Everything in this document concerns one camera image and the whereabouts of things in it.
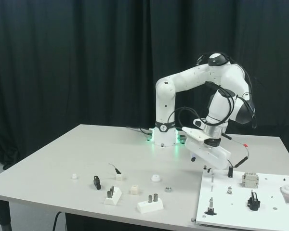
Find white square peg holder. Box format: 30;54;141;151
103;188;123;206

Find white task board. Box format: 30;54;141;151
195;166;289;229

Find grey waterproof plug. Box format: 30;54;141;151
242;172;256;186

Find flat white mounting plate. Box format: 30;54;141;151
182;127;211;143

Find black Ethernet plug short cable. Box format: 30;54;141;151
108;163;122;174

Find black D-SUB plug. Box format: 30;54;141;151
246;190;261;212

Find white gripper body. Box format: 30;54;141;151
184;137;232;170

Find small white camera box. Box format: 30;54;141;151
193;117;208;128

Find black cable under table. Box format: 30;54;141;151
53;211;64;231

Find black cables at arm foot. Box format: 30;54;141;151
126;126;155;136

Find small black plug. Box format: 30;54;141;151
91;175;102;191

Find black cable bundle on arm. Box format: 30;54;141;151
196;51;257;128

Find black table leg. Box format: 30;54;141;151
0;197;11;231

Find white round peg holder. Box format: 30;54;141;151
137;198;165;214

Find black looped wrist cable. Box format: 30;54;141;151
174;106;208;128

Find black curtains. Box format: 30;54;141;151
0;0;289;170

